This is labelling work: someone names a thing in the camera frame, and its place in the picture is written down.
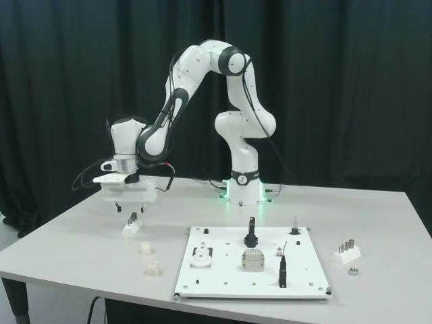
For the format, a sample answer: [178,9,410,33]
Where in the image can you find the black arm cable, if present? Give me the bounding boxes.
[166,50,185,136]
[240,55,295,185]

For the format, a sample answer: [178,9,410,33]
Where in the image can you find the dark table leg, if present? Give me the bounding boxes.
[1,277,30,324]

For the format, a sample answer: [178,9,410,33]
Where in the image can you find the white large gear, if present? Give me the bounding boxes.
[190,255,212,270]

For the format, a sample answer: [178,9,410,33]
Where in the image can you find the white task board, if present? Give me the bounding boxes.
[173,225,333,300]

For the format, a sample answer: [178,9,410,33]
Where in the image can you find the white square peg holder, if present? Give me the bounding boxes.
[121,222,142,238]

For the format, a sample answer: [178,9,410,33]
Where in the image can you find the black USB plug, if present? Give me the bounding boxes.
[277,240,290,288]

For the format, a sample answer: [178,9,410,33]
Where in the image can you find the grey table cable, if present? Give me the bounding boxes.
[263,183,285,203]

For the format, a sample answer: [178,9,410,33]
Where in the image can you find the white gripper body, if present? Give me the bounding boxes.
[101,181,159,203]

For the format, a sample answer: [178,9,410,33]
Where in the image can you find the silver flange ring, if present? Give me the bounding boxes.
[113,156,138,173]

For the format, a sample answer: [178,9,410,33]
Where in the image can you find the black D-SUB plug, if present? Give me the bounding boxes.
[243,216,259,248]

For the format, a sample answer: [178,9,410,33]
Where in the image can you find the black curtain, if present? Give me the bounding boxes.
[0,0,432,239]

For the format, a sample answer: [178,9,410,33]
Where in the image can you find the black cable under table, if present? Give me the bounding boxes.
[87,295,103,324]

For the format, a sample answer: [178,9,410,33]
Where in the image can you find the white round peg holder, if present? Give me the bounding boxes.
[329,248,362,268]

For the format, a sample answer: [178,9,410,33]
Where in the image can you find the flat white mounting plate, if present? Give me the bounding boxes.
[92,173,128,185]

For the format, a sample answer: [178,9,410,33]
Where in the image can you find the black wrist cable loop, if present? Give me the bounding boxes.
[71,158,113,192]

